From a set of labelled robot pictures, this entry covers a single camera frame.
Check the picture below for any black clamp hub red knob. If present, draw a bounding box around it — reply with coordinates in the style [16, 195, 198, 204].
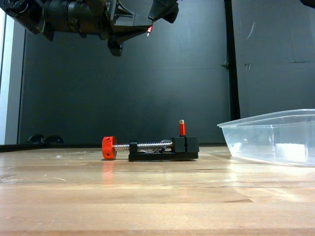
[101, 136, 199, 163]

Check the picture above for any clear plastic tub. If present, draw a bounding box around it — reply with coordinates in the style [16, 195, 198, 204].
[216, 109, 315, 168]

